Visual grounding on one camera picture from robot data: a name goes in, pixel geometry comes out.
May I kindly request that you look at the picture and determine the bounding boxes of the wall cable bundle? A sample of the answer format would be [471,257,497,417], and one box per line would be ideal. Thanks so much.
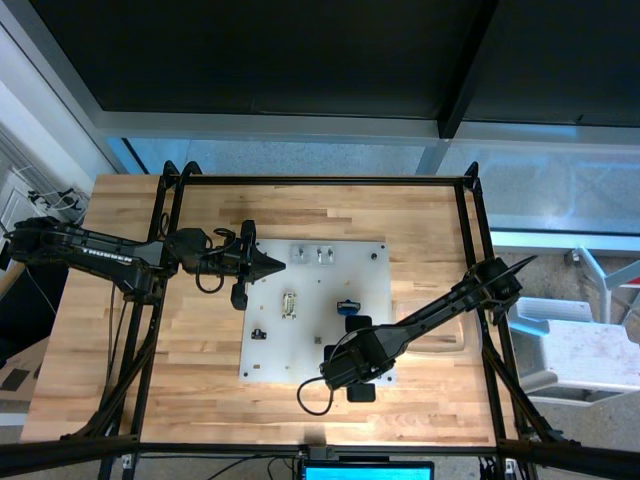
[27,187,86,211]

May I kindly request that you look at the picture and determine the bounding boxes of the clear plastic tub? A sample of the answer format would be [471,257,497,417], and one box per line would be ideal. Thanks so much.
[393,298,475,358]

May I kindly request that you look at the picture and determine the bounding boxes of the blue-lit screen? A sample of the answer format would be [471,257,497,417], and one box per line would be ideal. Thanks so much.
[298,460,435,480]

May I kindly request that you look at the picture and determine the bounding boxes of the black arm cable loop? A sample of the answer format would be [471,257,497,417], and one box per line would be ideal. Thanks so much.
[297,377,335,417]
[194,257,225,294]

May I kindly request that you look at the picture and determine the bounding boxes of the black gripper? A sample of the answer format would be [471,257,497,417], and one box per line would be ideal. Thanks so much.
[219,219,287,312]
[320,315,387,403]

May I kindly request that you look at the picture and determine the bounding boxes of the white plastic stool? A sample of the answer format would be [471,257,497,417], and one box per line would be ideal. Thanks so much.
[509,295,640,407]

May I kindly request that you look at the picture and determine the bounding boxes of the black table frame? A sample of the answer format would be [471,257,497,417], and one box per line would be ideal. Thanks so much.
[0,159,640,480]

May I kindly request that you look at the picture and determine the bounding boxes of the cardboard box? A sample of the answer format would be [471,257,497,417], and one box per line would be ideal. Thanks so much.
[0,337,51,401]

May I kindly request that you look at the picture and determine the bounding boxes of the grey chair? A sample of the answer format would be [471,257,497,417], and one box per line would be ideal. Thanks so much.
[564,247,640,326]

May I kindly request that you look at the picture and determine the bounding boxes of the black table-level camera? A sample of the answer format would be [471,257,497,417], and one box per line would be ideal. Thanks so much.
[305,434,335,460]

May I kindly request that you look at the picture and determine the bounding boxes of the white board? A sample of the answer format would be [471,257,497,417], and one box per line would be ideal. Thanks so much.
[238,238,400,385]

